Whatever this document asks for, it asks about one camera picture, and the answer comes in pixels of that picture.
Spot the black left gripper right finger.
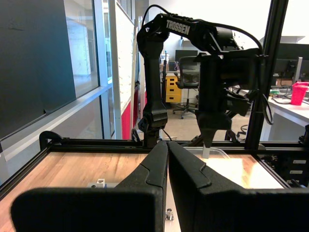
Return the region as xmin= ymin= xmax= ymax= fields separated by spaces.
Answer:
xmin=168 ymin=141 xmax=309 ymax=232

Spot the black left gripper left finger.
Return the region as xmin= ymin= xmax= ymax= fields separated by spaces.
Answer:
xmin=11 ymin=141 xmax=169 ymax=232

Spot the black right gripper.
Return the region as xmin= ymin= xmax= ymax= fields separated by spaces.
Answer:
xmin=196 ymin=48 xmax=263 ymax=147

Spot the small grey mounting block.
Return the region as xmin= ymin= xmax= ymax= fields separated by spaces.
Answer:
xmin=87 ymin=178 xmax=107 ymax=189

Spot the clear plastic tub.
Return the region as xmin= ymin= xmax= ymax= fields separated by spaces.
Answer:
xmin=185 ymin=146 xmax=230 ymax=161

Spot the yellow drawer cabinet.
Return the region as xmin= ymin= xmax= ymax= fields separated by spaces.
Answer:
xmin=165 ymin=75 xmax=183 ymax=103

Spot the black office chair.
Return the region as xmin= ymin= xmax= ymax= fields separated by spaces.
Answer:
xmin=172 ymin=56 xmax=202 ymax=119

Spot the black computer monitor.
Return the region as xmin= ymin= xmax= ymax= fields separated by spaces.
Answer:
xmin=175 ymin=49 xmax=199 ymax=64
xmin=272 ymin=43 xmax=309 ymax=82

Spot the white desk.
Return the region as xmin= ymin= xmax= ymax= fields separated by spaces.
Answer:
xmin=265 ymin=95 xmax=309 ymax=136

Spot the red partition panel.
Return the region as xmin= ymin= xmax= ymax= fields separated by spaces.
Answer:
xmin=120 ymin=100 xmax=133 ymax=140

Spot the red container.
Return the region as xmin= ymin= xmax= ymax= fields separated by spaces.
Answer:
xmin=291 ymin=81 xmax=309 ymax=106

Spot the white partition panel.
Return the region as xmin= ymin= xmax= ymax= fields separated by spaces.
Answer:
xmin=108 ymin=0 xmax=136 ymax=141

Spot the black aluminium frame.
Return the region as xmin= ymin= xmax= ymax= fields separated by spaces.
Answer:
xmin=0 ymin=0 xmax=309 ymax=201

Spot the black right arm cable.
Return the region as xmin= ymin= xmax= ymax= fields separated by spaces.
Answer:
xmin=212 ymin=23 xmax=275 ymax=125

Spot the grey aluminium window frame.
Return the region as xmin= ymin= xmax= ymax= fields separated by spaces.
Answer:
xmin=0 ymin=0 xmax=123 ymax=167

